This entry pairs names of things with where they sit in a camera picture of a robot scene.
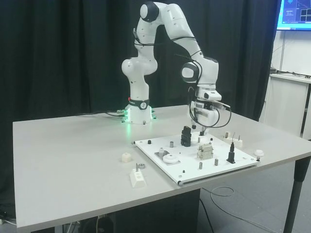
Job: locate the white sloped peg holder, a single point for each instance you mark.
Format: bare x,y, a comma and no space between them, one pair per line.
138,179

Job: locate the black curtain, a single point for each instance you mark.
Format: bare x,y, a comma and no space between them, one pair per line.
60,60

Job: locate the white task board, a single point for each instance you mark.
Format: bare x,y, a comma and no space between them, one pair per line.
189,170

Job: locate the white medium gear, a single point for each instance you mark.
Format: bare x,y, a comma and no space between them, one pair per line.
259,153

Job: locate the white small gear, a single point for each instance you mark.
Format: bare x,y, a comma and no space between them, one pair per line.
161,150

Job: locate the blue screen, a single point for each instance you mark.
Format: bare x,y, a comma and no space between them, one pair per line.
295,14

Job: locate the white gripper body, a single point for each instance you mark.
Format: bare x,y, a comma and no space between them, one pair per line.
209,117

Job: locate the white cabinet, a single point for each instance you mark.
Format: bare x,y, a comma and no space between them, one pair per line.
286,104

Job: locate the black table leg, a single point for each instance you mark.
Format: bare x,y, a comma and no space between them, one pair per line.
295,194

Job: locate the metal square peg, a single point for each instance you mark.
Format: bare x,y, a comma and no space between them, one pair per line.
227,135

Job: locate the white large gear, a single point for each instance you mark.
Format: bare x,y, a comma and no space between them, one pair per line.
171,159

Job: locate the white long peg holder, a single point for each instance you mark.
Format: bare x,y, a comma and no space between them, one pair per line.
234,143

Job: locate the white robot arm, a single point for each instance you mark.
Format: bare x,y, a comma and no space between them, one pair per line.
139,80

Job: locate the black D-SUB plug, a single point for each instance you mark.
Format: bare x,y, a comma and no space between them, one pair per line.
185,137

